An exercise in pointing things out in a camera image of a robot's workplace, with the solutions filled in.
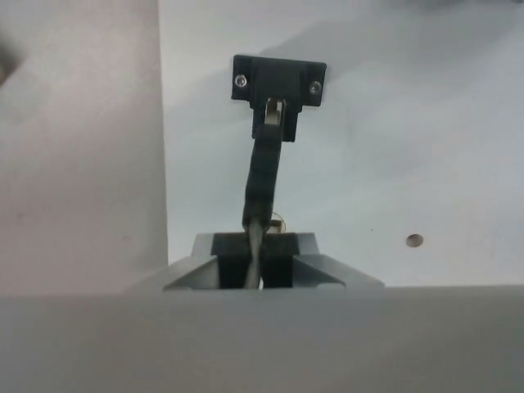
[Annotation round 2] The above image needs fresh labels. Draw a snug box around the black USB plug with cable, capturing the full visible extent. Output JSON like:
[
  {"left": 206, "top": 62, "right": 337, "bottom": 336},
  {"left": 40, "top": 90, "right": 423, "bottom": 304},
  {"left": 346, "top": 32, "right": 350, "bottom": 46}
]
[{"left": 241, "top": 96, "right": 284, "bottom": 290}]

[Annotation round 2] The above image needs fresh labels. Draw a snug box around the white task board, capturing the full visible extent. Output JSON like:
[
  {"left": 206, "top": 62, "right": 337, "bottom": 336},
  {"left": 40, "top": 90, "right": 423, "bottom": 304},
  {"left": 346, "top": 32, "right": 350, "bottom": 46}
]
[{"left": 157, "top": 0, "right": 524, "bottom": 288}]

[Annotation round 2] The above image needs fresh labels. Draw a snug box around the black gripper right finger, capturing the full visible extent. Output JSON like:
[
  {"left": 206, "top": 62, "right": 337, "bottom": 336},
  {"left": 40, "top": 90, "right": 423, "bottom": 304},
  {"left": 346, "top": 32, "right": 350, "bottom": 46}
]
[{"left": 261, "top": 231, "right": 386, "bottom": 291}]

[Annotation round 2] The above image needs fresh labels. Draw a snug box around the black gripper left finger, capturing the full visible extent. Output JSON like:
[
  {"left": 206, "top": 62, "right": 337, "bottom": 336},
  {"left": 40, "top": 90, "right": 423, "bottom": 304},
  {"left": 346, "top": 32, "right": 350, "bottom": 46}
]
[{"left": 162, "top": 231, "right": 251, "bottom": 291}]

